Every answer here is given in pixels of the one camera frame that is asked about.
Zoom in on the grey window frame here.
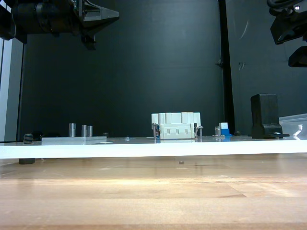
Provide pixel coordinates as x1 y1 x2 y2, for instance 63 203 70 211
0 38 24 142

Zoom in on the white connector housing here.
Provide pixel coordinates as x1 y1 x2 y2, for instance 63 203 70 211
151 112 201 140

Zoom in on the black board leg screw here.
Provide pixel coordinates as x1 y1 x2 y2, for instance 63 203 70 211
18 133 35 165

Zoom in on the black plastic block holder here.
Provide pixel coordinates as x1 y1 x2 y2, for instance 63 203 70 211
250 93 290 140

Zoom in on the small blue white socket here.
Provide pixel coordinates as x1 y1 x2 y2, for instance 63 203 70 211
219 122 232 138

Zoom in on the small silver screw post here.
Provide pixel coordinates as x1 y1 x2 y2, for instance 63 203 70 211
212 126 225 138

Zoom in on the white taskboard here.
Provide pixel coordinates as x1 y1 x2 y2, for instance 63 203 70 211
0 136 307 160

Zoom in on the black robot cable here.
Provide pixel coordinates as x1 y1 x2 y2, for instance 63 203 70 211
267 0 297 12

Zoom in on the clear plastic tub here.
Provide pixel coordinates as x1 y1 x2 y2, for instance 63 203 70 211
278 114 307 141

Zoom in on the grey metal base plate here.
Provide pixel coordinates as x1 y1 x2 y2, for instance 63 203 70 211
41 136 107 145

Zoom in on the silver connector screw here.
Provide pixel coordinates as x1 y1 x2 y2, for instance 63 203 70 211
196 125 205 142

